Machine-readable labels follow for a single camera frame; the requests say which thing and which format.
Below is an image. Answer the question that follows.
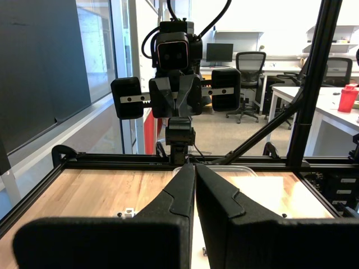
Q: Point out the red plastic bottle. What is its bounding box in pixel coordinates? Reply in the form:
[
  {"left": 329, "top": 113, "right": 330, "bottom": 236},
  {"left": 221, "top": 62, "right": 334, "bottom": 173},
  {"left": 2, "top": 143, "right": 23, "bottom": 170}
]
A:
[{"left": 337, "top": 83, "right": 359, "bottom": 113}]

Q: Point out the long white desk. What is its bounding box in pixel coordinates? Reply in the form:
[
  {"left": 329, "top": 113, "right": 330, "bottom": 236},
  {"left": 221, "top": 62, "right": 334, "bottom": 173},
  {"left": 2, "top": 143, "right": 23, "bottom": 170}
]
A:
[{"left": 200, "top": 63, "right": 309, "bottom": 116}]

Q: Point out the black computer monitor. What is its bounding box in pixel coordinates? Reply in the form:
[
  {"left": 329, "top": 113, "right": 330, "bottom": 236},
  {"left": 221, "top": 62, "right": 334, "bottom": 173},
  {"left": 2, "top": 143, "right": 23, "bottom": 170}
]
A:
[{"left": 206, "top": 43, "right": 234, "bottom": 68}]

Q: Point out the clear plastic tub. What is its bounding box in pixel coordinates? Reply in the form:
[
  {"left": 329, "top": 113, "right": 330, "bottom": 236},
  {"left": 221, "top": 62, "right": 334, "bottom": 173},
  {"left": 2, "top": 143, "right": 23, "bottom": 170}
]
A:
[{"left": 172, "top": 165, "right": 259, "bottom": 180}]

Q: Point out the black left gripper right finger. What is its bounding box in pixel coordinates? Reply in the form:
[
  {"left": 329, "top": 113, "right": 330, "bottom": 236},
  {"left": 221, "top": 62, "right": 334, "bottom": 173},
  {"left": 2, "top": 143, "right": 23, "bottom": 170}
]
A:
[{"left": 195, "top": 164, "right": 359, "bottom": 269}]

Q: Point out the white wall shelf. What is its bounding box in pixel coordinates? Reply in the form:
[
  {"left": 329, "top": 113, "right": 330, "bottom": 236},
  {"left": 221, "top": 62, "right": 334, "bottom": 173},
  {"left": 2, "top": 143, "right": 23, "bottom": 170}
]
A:
[
  {"left": 213, "top": 29, "right": 265, "bottom": 53},
  {"left": 302, "top": 24, "right": 359, "bottom": 54}
]

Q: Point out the white partition panel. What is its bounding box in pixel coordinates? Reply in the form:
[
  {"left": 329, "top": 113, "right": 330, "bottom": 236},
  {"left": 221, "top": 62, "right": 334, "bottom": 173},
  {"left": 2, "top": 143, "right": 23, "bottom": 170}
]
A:
[{"left": 127, "top": 0, "right": 166, "bottom": 155}]

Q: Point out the black mesh office chair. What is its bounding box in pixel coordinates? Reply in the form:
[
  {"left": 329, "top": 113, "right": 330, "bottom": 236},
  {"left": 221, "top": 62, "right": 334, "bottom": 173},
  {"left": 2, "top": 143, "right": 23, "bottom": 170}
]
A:
[
  {"left": 225, "top": 52, "right": 267, "bottom": 124},
  {"left": 322, "top": 57, "right": 353, "bottom": 88}
]

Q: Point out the black aluminium frame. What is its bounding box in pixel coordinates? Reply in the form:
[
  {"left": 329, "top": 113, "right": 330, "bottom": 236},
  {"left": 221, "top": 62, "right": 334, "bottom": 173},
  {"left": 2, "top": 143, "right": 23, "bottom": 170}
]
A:
[{"left": 0, "top": 0, "right": 359, "bottom": 235}]

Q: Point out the short black cable loop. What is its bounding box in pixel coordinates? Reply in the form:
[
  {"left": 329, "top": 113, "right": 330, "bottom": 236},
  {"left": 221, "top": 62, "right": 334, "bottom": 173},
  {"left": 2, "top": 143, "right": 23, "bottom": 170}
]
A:
[{"left": 141, "top": 26, "right": 161, "bottom": 68}]

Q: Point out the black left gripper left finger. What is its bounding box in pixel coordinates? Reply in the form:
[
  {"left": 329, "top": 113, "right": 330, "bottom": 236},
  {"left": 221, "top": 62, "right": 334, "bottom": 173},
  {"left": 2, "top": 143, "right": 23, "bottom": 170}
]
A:
[{"left": 12, "top": 163, "right": 196, "bottom": 269}]

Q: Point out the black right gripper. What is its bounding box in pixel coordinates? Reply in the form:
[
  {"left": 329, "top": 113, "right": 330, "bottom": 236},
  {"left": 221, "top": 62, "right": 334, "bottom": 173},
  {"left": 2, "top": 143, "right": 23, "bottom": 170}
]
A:
[{"left": 111, "top": 68, "right": 241, "bottom": 120}]

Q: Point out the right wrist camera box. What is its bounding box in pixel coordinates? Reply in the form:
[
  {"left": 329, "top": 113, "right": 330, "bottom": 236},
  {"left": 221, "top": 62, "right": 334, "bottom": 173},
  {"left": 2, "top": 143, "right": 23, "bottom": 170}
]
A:
[{"left": 155, "top": 31, "right": 189, "bottom": 71}]

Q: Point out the black electronics box with labels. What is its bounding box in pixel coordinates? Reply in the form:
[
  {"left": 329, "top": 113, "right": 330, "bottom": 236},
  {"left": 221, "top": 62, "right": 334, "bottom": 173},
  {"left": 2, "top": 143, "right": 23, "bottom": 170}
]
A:
[{"left": 304, "top": 170, "right": 359, "bottom": 219}]

